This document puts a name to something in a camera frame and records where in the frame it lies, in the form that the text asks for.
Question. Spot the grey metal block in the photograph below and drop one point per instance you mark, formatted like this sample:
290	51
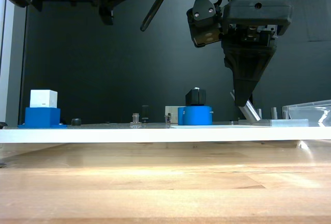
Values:
284	122

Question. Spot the clear plastic tub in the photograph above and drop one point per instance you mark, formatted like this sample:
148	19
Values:
307	112

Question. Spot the small metal connector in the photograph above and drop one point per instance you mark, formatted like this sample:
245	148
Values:
167	119

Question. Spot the white cube connector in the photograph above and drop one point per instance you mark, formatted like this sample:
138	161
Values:
42	98

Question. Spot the small grey metal peg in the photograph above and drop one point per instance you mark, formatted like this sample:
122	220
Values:
259	112
285	114
274	113

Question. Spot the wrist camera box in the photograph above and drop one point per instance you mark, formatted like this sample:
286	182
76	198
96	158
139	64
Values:
204	32

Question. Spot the white taskboard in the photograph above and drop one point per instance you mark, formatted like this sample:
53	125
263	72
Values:
155	134

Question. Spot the black connector plug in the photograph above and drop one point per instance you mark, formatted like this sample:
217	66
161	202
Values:
195	96

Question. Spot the silver metal cylinder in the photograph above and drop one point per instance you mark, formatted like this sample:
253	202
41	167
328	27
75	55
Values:
249	112

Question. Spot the black threaded knob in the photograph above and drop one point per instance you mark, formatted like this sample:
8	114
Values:
76	122

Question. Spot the white connector housing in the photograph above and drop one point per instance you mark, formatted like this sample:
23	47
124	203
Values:
172	112

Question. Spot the blue round holder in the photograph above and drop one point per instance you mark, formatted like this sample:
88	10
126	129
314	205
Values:
195	116

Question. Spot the blue square base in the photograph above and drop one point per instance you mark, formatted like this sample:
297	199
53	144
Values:
42	118

